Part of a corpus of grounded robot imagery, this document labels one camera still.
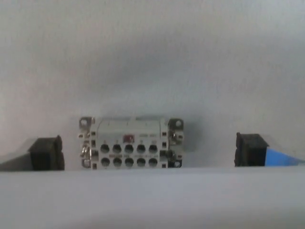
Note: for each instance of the grey waterproof plug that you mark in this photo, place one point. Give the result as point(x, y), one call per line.
point(128, 145)

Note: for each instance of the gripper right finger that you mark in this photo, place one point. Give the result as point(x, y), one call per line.
point(250, 150)

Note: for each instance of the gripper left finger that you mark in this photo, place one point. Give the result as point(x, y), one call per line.
point(46, 153)

